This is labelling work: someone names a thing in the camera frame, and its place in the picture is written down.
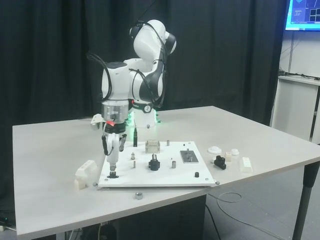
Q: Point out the metal BNC plug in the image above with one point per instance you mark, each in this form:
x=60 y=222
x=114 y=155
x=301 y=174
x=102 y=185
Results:
x=133 y=156

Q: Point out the black waterproof plug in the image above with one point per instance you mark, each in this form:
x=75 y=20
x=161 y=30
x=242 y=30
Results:
x=153 y=164

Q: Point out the black table leg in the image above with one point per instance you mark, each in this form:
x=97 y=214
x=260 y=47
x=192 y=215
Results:
x=303 y=200

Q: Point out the white small gear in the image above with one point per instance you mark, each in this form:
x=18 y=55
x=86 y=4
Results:
x=234 y=151

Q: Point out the small white holder block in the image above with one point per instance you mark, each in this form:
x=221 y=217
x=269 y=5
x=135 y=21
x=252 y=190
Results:
x=228 y=157

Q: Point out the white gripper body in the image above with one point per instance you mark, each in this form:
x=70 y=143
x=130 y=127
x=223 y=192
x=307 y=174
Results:
x=112 y=150

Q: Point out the white task board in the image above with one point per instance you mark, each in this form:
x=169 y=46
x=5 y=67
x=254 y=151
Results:
x=175 y=178

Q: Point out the metal bolt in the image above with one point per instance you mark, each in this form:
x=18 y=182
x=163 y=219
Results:
x=137 y=195

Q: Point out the blue screen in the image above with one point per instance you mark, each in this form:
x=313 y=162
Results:
x=303 y=15

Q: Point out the white power strip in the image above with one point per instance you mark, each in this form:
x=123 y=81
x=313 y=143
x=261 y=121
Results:
x=2 y=228

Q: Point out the white large gear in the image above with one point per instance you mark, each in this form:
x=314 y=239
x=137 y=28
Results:
x=214 y=149

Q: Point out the long white holder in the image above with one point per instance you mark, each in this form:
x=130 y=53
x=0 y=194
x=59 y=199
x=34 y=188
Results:
x=86 y=170
x=246 y=165

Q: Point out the black D-SUB plug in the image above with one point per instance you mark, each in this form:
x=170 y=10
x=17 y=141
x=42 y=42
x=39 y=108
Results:
x=220 y=160

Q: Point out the black curtains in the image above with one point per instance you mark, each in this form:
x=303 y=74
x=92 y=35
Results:
x=50 y=62

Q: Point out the black USB plug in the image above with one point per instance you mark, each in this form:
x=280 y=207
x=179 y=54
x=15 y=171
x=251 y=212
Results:
x=135 y=138

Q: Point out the small white wrist camera box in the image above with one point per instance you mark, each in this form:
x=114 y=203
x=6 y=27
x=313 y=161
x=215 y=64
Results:
x=97 y=121

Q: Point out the white cabinet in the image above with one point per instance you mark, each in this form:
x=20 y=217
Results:
x=295 y=110

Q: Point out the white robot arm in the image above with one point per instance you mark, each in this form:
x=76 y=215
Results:
x=147 y=42

